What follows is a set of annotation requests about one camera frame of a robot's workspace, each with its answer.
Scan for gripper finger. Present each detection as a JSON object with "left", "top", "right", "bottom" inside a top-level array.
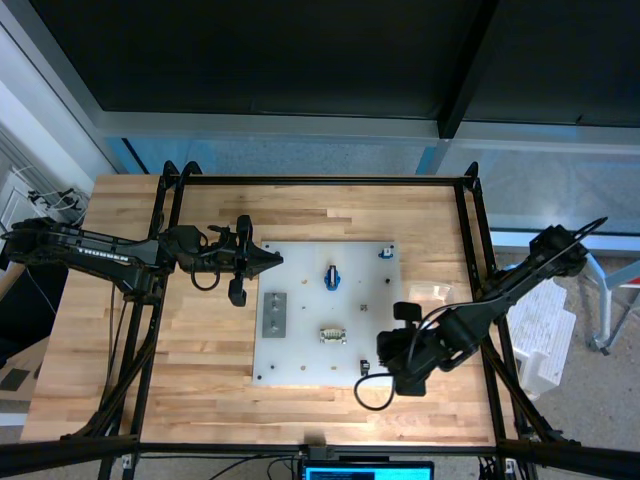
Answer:
[
  {"left": 249, "top": 238, "right": 285, "bottom": 261},
  {"left": 248, "top": 259, "right": 285, "bottom": 280}
]

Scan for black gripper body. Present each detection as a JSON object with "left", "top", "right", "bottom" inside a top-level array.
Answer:
[
  {"left": 393, "top": 301, "right": 449, "bottom": 396},
  {"left": 207, "top": 214, "right": 259, "bottom": 307}
]

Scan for grey metal plate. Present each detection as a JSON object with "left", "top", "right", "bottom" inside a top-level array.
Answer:
[{"left": 258, "top": 291, "right": 290, "bottom": 340}]

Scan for clear plastic tub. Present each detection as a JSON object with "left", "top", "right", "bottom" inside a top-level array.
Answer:
[{"left": 405, "top": 281, "right": 456, "bottom": 307}]

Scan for white task board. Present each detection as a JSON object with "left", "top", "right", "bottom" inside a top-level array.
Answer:
[{"left": 251, "top": 240, "right": 407, "bottom": 388}]

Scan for white foam block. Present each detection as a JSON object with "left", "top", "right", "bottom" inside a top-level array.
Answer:
[{"left": 504, "top": 287, "right": 579, "bottom": 401}]

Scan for blue laptop screen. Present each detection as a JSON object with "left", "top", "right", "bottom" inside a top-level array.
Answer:
[{"left": 298, "top": 459, "right": 435, "bottom": 480}]

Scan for grey metal tube stand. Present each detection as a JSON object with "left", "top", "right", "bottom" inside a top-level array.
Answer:
[{"left": 582, "top": 249, "right": 640, "bottom": 357}]

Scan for brown cardboard box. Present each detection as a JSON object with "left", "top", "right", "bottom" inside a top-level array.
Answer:
[{"left": 0, "top": 335, "right": 51, "bottom": 404}]

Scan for black vertical pillar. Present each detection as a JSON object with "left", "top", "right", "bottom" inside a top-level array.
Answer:
[{"left": 437, "top": 0, "right": 501, "bottom": 140}]

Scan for short black arm cable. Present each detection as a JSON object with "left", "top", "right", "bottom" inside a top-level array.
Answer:
[{"left": 407, "top": 307, "right": 441, "bottom": 364}]

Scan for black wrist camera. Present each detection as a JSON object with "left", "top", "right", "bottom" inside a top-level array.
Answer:
[{"left": 376, "top": 329, "right": 407, "bottom": 370}]

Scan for long black arm cable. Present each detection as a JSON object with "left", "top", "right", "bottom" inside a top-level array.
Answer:
[{"left": 353, "top": 373, "right": 397, "bottom": 412}]

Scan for black aluminium frame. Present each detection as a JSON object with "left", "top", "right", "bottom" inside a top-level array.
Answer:
[{"left": 0, "top": 159, "right": 640, "bottom": 480}]

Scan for black table camera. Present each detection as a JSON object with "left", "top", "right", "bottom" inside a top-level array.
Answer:
[{"left": 305, "top": 438, "right": 335, "bottom": 460}]

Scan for black white cable bundle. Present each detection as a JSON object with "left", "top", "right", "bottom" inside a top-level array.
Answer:
[{"left": 25, "top": 185, "right": 90, "bottom": 214}]

